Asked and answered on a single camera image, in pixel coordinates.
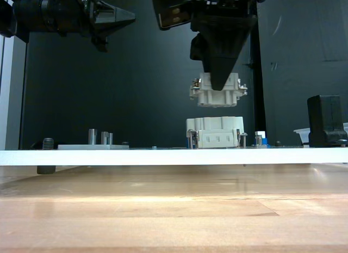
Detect clear plastic tub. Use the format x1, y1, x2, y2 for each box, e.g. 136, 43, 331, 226
293, 122, 348, 145

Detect small blue white connector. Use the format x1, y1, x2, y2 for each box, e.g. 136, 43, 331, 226
254, 130, 269, 148

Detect grey metal block with posts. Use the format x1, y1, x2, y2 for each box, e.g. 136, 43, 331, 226
57, 128, 129, 150

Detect black connector housing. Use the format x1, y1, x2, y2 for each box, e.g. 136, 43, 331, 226
307, 94, 348, 148

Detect beige connector socket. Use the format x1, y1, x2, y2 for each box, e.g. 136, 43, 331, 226
185, 116, 248, 150

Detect black board foot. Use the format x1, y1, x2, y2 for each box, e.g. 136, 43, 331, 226
37, 165, 57, 175

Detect white task board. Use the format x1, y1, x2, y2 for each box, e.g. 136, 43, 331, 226
0, 148, 348, 166

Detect beige HAN10E connector insert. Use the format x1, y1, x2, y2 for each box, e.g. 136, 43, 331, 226
189, 72, 248, 109

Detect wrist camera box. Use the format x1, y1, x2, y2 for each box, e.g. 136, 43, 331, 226
149, 0, 192, 31

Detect black aluminium frame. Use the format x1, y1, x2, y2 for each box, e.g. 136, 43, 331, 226
246, 16, 269, 145

